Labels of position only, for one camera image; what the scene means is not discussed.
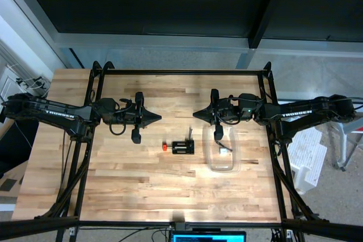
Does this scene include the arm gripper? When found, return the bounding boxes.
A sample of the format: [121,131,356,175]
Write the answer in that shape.
[192,88,239,141]
[118,91,162,145]

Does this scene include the clear plastic container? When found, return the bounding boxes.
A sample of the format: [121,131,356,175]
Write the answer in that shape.
[204,126,242,174]

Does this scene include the black clamp with orange knob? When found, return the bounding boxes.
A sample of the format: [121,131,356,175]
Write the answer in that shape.
[162,139,196,156]

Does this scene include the white step stool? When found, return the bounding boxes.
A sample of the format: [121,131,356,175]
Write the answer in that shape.
[287,126,329,196]

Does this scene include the laptop screen with blue edge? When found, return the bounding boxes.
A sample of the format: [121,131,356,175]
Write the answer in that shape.
[170,231,247,242]

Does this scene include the grey metal chair legs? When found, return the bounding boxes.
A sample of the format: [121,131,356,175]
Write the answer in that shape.
[328,122,363,173]

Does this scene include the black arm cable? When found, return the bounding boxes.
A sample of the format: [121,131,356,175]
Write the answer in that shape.
[215,116,242,127]
[108,119,128,136]

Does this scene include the black metal frame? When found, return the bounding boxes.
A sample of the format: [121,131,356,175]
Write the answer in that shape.
[0,60,363,242]

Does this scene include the black table-level camera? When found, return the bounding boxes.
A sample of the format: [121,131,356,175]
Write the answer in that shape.
[169,215,194,231]

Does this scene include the white and black cable bundle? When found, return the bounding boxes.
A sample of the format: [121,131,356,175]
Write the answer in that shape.
[15,75,49,92]

